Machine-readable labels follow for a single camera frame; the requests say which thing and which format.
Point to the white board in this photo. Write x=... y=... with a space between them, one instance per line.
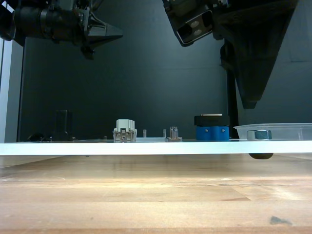
x=122 y=148

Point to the silver metal bar fixture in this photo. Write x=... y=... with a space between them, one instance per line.
x=151 y=139

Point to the silver hex nut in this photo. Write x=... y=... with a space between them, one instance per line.
x=259 y=134

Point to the small metal terminal block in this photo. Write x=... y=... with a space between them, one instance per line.
x=173 y=134

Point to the black window post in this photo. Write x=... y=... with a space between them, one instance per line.
x=231 y=97

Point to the black plug with silver top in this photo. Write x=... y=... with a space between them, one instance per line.
x=212 y=120

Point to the clear plastic tub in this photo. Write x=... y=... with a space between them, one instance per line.
x=287 y=131

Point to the black connector clip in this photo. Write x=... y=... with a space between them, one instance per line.
x=62 y=122

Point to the blue mount block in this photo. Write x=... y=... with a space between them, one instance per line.
x=202 y=136

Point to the small metal post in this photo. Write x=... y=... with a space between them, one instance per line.
x=164 y=133
x=144 y=133

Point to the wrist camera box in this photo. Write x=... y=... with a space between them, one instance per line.
x=187 y=34

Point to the dark round board foot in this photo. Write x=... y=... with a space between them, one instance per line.
x=260 y=156

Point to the grey connector housing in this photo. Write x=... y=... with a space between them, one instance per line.
x=124 y=126

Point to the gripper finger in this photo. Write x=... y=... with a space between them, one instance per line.
x=253 y=48
x=100 y=41
x=102 y=29

